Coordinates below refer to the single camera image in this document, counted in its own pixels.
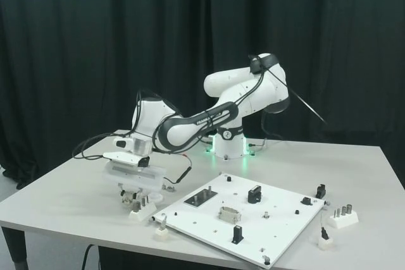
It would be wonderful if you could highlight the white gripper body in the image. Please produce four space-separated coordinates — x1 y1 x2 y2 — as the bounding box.
101 164 168 191

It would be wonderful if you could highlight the white holder with square pegs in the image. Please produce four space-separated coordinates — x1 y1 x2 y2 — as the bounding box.
128 202 158 220

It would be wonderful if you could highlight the white box with dark window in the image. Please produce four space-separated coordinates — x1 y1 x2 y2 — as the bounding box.
113 137 135 150

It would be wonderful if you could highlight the thin black rod red tag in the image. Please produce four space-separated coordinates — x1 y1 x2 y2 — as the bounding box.
175 154 194 184

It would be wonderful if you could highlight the dark table leg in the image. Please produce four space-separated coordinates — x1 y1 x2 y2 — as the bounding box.
1 227 26 270

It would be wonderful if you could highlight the white task board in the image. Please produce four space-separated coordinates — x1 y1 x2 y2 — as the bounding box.
151 172 327 267

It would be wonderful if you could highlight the black curtain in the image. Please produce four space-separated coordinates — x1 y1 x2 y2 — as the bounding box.
0 0 405 192

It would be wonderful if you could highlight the black Ethernet plug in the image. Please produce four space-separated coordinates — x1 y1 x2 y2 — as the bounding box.
318 214 330 240

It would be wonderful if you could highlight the white holder with round pegs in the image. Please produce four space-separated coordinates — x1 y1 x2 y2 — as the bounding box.
327 209 360 229

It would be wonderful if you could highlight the flat white mount plate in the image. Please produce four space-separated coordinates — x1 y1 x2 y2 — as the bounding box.
101 151 151 168

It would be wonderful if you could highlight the silver flange ring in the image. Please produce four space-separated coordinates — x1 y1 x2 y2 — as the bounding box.
131 137 151 154

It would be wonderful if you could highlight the black table frame panel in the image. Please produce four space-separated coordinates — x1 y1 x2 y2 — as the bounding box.
97 244 263 270

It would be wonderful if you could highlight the black floor cable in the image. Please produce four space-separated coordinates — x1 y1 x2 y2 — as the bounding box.
83 243 99 270

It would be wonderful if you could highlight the thin grey cable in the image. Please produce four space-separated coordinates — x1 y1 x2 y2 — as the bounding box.
248 138 285 157

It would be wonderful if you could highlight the black cable tie tail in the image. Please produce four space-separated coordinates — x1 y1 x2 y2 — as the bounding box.
285 83 327 123

